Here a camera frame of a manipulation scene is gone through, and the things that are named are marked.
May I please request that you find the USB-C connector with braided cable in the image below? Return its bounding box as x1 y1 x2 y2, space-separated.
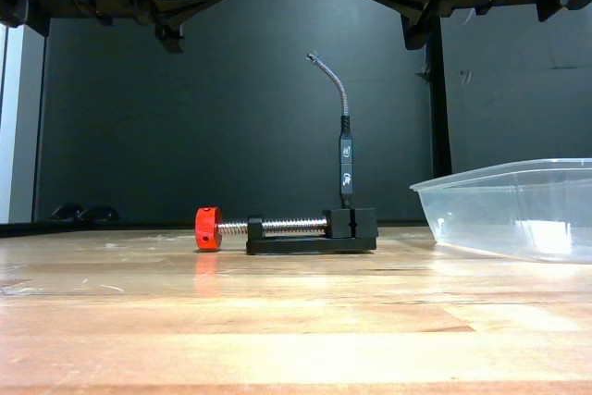
304 50 356 165

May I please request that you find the clear plastic tub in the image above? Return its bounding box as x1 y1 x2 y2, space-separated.
409 157 592 265

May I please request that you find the black vise with orange knob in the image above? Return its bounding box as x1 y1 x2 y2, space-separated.
193 206 378 256

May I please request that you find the black upright wall post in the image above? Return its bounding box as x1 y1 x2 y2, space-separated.
415 18 453 179

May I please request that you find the black aluminium table frame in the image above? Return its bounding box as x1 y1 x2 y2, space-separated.
0 203 434 239

